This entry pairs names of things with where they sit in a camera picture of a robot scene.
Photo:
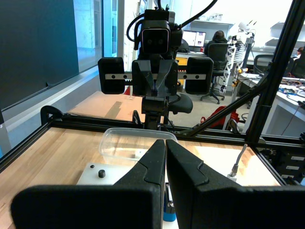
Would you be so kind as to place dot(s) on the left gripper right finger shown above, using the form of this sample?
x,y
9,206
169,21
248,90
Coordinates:
x,y
238,210

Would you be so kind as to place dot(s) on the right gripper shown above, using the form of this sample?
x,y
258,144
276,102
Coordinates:
x,y
110,66

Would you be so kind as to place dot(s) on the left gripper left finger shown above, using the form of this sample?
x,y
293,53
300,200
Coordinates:
x,y
90,210

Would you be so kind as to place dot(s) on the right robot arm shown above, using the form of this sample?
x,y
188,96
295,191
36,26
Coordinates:
x,y
155,109

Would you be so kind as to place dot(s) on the beige many-pin connector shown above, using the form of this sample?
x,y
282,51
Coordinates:
x,y
169,195

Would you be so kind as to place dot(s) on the white task board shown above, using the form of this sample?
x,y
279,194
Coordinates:
x,y
94,181

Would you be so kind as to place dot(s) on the black saddle stool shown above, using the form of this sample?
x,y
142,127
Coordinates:
x,y
183,105

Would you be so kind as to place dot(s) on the black threaded stud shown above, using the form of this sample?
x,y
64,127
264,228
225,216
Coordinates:
x,y
102,173

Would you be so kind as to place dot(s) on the computer monitor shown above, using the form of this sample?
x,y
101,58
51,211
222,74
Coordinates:
x,y
189,38
200,39

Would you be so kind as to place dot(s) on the flat cardboard sheet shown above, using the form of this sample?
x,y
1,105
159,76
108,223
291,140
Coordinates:
x,y
100,105

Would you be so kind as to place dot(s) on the black office chair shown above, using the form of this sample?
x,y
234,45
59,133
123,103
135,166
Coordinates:
x,y
218,71
262,64

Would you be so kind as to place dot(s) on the blue socket block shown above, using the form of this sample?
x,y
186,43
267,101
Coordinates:
x,y
169,217

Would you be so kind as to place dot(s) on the clear plastic container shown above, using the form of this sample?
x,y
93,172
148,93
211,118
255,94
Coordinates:
x,y
119,143

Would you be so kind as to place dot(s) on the red bag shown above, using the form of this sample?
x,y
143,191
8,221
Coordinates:
x,y
219,117

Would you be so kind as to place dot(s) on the person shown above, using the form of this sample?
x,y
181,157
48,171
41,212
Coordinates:
x,y
218,39

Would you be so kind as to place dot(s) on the white robot figure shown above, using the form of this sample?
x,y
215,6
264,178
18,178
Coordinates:
x,y
241,45

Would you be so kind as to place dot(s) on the white desk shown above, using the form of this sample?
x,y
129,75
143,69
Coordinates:
x,y
286,105

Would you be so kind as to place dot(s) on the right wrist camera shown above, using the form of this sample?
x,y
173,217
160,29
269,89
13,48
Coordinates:
x,y
156,40

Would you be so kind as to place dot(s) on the black frame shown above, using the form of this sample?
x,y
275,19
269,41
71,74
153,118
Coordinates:
x,y
274,78

